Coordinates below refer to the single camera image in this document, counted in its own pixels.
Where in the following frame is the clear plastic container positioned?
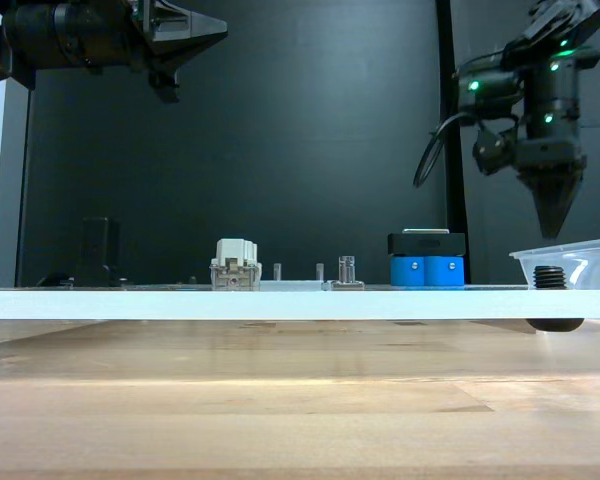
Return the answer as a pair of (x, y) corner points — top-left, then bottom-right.
(508, 236), (600, 292)

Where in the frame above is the beige many-pin connector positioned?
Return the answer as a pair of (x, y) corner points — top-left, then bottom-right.
(208, 238), (263, 292)

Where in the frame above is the black threaded stud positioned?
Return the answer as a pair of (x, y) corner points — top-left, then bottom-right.
(532, 265), (567, 291)

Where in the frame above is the black flat block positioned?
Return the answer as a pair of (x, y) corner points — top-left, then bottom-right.
(386, 228), (468, 259)

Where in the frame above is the blue socket block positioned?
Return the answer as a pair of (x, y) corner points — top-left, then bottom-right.
(390, 255), (428, 288)
(424, 255), (466, 288)

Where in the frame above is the steel threaded stud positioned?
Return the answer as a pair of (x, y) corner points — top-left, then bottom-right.
(321, 254), (366, 292)

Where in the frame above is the clear flat block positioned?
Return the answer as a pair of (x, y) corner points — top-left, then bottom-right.
(259, 279), (326, 293)

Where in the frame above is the white task board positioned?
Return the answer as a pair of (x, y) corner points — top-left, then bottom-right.
(0, 285), (600, 332)

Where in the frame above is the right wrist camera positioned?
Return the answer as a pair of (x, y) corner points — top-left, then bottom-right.
(471, 126), (517, 177)

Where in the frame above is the black frame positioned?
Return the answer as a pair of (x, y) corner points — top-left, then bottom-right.
(433, 0), (474, 287)

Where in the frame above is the black cable loop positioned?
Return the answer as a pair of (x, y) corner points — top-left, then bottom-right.
(411, 112), (482, 190)

